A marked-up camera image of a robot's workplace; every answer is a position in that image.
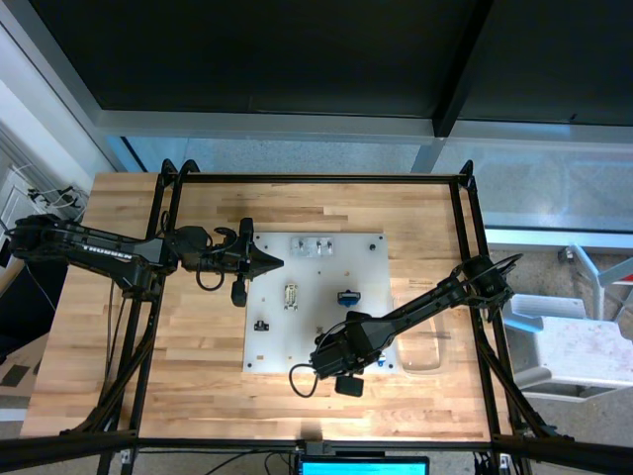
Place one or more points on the black pillar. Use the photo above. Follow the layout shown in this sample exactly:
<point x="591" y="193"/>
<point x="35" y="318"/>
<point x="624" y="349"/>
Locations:
<point x="462" y="74"/>

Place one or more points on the white chair with red seat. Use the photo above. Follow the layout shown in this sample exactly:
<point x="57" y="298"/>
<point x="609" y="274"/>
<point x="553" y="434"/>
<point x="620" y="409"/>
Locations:
<point x="608" y="277"/>

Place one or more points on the clear plastic block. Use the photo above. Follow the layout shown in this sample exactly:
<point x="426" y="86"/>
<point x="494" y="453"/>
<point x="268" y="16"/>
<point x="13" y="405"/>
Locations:
<point x="311" y="250"/>

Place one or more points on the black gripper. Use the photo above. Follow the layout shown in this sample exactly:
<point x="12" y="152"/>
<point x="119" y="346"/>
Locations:
<point x="240" y="294"/>
<point x="350" y="386"/>

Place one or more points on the black metal frame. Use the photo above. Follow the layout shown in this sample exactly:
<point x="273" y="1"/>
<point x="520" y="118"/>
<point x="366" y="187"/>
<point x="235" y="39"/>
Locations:
<point x="316" y="177"/>

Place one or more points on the black clamp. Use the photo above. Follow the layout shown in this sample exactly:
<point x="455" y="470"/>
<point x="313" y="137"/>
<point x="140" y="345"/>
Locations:
<point x="260" y="326"/>

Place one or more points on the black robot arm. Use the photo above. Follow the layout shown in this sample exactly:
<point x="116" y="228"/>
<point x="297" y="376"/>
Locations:
<point x="425" y="302"/>
<point x="106" y="252"/>

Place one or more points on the beige connector housing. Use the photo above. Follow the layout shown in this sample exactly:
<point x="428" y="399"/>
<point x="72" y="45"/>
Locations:
<point x="292" y="297"/>

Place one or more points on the blue and white connector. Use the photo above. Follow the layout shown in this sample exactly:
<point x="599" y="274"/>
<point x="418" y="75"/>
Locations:
<point x="381" y="362"/>

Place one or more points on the clear plastic tub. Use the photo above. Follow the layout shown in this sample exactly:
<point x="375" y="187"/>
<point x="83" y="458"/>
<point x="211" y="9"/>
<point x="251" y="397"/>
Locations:
<point x="420" y="356"/>

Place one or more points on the white board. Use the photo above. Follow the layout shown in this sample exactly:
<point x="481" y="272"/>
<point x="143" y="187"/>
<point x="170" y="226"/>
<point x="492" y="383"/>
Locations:
<point x="277" y="346"/>

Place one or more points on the blue mount with black disc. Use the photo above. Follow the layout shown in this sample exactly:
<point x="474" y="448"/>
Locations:
<point x="347" y="298"/>

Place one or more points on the white plastic step stool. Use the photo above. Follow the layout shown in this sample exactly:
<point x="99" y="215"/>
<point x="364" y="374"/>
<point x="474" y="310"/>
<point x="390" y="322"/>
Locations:
<point x="583" y="346"/>

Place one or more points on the blue laptop screen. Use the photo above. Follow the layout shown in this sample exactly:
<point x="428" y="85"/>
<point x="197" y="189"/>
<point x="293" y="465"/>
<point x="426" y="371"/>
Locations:
<point x="361" y="467"/>

